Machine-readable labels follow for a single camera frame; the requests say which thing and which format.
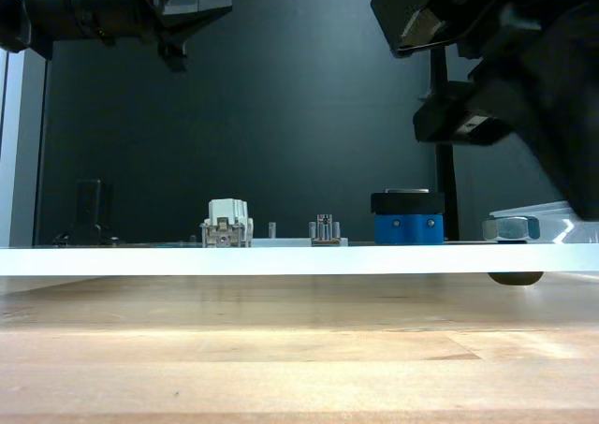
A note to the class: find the black clamp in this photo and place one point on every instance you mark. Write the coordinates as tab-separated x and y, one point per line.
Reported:
91	209

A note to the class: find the beige connector housing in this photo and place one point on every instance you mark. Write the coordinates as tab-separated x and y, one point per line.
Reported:
227	215

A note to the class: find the small metal connector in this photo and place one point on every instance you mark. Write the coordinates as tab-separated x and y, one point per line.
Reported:
324	229

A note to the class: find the blue and black socket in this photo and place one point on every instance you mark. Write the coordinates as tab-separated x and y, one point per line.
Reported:
407	229

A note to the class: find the silver M12 hex nut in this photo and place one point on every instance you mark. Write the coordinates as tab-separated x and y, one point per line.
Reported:
510	229

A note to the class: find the clear plastic tub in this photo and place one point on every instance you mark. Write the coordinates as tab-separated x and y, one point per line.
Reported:
561	232

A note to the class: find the white board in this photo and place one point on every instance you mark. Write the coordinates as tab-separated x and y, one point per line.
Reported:
281	260

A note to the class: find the black M12 threaded stud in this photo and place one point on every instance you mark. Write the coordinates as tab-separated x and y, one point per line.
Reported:
515	279

